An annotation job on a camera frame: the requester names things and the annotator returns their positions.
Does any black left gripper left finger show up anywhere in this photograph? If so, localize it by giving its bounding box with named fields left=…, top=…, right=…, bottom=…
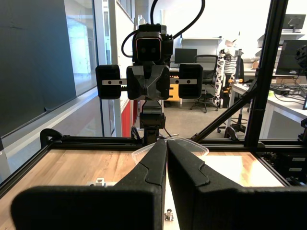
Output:
left=11, top=139, right=167, bottom=230

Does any clear plastic tub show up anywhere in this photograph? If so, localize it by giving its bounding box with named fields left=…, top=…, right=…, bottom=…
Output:
left=131, top=137, right=210, bottom=166

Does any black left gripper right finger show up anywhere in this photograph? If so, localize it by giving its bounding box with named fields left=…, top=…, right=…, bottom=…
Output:
left=167, top=140, right=307, bottom=230

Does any long black camera cable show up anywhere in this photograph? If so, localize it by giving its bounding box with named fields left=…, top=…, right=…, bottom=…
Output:
left=150, top=0, right=206, bottom=39

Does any black mesh office chair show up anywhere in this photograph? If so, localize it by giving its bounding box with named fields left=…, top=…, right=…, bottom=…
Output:
left=190, top=54, right=219, bottom=114

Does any white lattice structure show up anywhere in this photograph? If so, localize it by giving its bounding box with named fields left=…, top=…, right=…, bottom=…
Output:
left=215, top=47, right=242, bottom=108

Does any large black computer monitor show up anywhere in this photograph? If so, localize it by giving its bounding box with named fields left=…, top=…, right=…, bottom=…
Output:
left=275, top=39, right=307, bottom=76

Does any white office desk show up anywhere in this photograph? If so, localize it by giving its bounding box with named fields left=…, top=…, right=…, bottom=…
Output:
left=229, top=82, right=307, bottom=139

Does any black aluminium frame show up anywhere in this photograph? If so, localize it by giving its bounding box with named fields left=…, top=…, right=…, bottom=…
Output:
left=0, top=0, right=307, bottom=199

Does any black controller box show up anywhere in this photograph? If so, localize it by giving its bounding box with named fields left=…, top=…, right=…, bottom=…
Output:
left=260, top=150, right=307, bottom=186

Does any black frame clamp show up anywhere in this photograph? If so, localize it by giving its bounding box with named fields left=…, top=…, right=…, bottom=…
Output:
left=224, top=126, right=238, bottom=139
left=39, top=128, right=63, bottom=147

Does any red cabinet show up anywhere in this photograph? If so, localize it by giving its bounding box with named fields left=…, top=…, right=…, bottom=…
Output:
left=121, top=99, right=139, bottom=138

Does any orange drawer cabinet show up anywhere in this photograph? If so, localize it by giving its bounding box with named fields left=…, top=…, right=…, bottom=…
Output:
left=165, top=84, right=180, bottom=102

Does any black monitor on shelf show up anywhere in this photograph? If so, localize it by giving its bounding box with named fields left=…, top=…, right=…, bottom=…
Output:
left=282, top=13, right=307, bottom=34

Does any grey office cabinet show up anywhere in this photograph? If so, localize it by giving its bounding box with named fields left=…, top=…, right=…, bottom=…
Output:
left=179, top=37, right=224, bottom=57

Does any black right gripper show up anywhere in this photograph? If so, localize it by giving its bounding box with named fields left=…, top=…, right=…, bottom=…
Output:
left=95, top=63, right=203, bottom=100

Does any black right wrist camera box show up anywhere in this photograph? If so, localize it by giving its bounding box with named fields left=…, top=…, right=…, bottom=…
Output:
left=132, top=23, right=174, bottom=63

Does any short black looped cable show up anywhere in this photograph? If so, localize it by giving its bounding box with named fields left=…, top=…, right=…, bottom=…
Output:
left=121, top=32, right=135, bottom=58

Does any black stool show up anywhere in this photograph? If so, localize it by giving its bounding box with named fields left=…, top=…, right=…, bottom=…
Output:
left=217, top=107, right=251, bottom=139

